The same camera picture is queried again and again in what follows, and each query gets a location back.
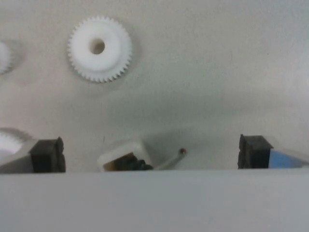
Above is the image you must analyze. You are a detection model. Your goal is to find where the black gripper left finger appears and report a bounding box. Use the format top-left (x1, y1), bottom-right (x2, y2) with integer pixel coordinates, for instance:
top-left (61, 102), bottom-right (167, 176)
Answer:
top-left (0, 136), bottom-right (66, 174)

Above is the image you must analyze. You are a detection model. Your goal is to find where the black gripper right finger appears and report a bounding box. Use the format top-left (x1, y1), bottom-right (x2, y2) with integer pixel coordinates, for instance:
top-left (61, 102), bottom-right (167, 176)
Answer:
top-left (238, 134), bottom-right (309, 170)

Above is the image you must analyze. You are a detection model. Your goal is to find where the white USB plug holder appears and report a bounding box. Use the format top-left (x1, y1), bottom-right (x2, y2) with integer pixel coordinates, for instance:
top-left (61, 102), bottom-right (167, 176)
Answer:
top-left (97, 142), bottom-right (158, 172)

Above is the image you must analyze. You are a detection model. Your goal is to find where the white large gear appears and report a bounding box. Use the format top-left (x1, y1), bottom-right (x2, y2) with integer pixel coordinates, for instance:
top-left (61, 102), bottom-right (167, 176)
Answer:
top-left (0, 127), bottom-right (35, 160)

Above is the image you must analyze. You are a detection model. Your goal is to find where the white small gear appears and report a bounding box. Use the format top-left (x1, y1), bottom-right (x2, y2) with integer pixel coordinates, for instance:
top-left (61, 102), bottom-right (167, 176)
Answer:
top-left (0, 42), bottom-right (12, 75)

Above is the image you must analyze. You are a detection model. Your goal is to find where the white medium gear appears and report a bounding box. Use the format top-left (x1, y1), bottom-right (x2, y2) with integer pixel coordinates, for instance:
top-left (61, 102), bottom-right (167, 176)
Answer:
top-left (67, 15), bottom-right (133, 84)

